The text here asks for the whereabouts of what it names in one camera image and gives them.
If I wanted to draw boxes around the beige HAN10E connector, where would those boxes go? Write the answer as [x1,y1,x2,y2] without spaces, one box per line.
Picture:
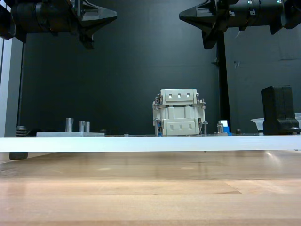
[152,88,207,111]

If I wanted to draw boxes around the beige HAN10E socket base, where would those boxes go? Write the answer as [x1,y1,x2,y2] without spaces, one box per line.
[152,107,210,137]

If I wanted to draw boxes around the black connector housing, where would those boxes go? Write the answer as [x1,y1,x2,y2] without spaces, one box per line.
[261,85,301,136]

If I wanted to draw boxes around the small blue white socket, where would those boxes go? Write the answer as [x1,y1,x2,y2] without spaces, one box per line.
[221,119,232,136]

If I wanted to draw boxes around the clear plastic tub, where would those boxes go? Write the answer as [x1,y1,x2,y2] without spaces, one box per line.
[250,112,301,135]

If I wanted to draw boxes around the grey metal plate with pegs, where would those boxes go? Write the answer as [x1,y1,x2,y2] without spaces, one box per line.
[36,117,105,137]

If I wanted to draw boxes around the white task board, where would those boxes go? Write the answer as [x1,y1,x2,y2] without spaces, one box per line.
[0,135,301,153]

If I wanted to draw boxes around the black board foot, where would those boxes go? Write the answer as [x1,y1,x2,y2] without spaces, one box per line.
[9,152,29,161]

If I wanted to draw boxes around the black vertical post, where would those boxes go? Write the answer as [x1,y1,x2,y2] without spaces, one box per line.
[213,23,232,129]

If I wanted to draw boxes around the silver aluminium enclosure frame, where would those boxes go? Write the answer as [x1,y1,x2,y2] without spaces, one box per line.
[0,37,24,138]

